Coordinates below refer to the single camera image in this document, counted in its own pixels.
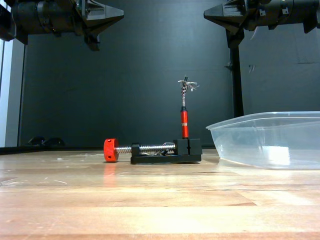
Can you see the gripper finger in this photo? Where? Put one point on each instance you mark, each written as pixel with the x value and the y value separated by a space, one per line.
pixel 97 28
pixel 231 28
pixel 225 12
pixel 105 13

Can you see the small white block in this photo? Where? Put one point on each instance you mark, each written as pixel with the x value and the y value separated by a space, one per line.
pixel 277 156

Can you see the clear plastic tub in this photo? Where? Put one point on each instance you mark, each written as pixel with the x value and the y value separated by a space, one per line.
pixel 237 140

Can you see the red rca socket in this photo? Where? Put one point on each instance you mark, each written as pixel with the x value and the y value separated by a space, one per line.
pixel 185 132

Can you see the black aluminium frame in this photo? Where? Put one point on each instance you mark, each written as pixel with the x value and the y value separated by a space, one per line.
pixel 50 149

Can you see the grey metal window frame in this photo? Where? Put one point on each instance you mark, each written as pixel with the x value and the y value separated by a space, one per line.
pixel 13 100

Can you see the black vise with red knob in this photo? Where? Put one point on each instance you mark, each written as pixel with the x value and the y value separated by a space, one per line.
pixel 190 150

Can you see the black vertical post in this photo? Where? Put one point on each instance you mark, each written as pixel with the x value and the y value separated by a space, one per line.
pixel 237 87

